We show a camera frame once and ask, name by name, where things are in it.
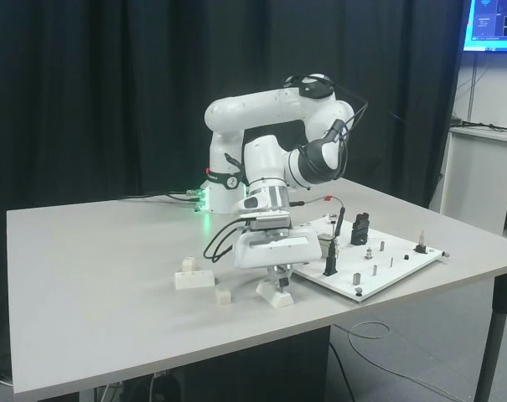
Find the white task board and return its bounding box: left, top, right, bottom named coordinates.
left=292, top=214, right=450, bottom=302

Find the black D-SUB plug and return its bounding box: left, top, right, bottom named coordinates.
left=349, top=212, right=371, bottom=246

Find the white peg holder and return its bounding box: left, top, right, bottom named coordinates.
left=256, top=281, right=296, bottom=308

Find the black USB plug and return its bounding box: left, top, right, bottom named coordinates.
left=323, top=242, right=339, bottom=278

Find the long white holder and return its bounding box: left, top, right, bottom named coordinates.
left=173, top=269, right=216, bottom=291

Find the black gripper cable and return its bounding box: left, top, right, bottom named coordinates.
left=202, top=217, right=250, bottom=263

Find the blue screen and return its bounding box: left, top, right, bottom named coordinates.
left=462, top=0, right=507, bottom=54

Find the dark table leg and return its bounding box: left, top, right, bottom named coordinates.
left=473, top=274, right=507, bottom=402

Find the black base cable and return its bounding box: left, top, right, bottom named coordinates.
left=122, top=189, right=204, bottom=204

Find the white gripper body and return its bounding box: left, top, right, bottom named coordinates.
left=233, top=225, right=323, bottom=270

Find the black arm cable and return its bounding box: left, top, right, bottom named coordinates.
left=292, top=74, right=370, bottom=179

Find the black curtain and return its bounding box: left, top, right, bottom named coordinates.
left=0, top=0, right=477, bottom=380

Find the dark floor cable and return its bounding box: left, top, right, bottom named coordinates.
left=329, top=339, right=354, bottom=402

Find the thin looped floor cable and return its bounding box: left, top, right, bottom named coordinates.
left=346, top=321, right=410, bottom=402

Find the thin black rod on wire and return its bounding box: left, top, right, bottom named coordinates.
left=289, top=193, right=348, bottom=242

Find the white cabinet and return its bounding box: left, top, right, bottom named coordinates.
left=438, top=124, right=507, bottom=243

